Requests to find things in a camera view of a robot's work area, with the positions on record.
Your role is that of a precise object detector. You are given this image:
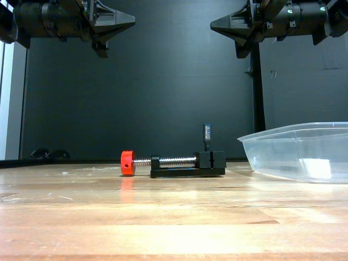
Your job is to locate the orange vise knob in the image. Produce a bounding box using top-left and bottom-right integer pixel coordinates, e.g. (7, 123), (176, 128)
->
(120, 150), (136, 177)

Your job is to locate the steel coil spring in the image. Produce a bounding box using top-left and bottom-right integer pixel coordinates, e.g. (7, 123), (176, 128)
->
(132, 157), (152, 167)

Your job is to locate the black dome-shaped object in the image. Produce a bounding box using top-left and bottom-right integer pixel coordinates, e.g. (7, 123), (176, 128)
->
(30, 148), (50, 160)
(47, 148), (71, 160)

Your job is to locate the black bench vise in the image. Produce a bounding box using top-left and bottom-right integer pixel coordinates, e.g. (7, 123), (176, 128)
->
(150, 151), (227, 179)

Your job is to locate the black frame rail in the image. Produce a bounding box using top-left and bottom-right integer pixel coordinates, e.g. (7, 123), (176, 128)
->
(0, 157), (252, 170)

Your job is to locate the threaded steel vise screw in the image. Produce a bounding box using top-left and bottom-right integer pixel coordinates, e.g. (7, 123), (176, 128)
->
(159, 154), (197, 167)

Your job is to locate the clear plastic tub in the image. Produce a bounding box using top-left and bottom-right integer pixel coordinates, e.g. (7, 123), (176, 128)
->
(236, 121), (348, 185)

